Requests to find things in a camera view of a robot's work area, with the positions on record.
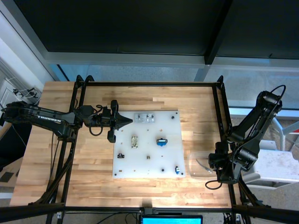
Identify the black right elbow cable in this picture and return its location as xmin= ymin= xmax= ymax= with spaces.
xmin=268 ymin=84 xmax=287 ymax=106

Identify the blue laptop screen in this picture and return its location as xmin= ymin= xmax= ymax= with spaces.
xmin=139 ymin=215 xmax=203 ymax=224

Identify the white metal chair frame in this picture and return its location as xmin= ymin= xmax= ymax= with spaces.
xmin=275 ymin=114 xmax=299 ymax=151

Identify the white plastic stool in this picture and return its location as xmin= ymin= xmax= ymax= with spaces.
xmin=242 ymin=140 xmax=299 ymax=190

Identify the aluminium clamp block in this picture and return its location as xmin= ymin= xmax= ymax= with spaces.
xmin=134 ymin=112 xmax=156 ymax=124

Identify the clear plastic tub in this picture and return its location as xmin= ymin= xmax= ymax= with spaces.
xmin=187 ymin=151 xmax=220 ymax=181

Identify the rj45 connector with grey cable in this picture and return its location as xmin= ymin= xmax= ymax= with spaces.
xmin=195 ymin=158 xmax=214 ymax=174

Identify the black white cable bundle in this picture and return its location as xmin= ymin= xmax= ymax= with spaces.
xmin=13 ymin=87 xmax=39 ymax=100

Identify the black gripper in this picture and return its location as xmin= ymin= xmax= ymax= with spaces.
xmin=100 ymin=99 xmax=134 ymax=144
xmin=215 ymin=141 xmax=234 ymax=185

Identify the black aluminium frame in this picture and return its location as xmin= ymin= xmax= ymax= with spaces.
xmin=0 ymin=74 xmax=299 ymax=224

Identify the brown cardboard box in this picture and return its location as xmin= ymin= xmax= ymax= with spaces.
xmin=0 ymin=156 xmax=24 ymax=200

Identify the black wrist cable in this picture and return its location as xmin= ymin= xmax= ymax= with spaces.
xmin=205 ymin=178 xmax=222 ymax=190
xmin=89 ymin=105 xmax=105 ymax=137

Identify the white mounting board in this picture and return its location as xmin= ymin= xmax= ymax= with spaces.
xmin=113 ymin=108 xmax=186 ymax=179

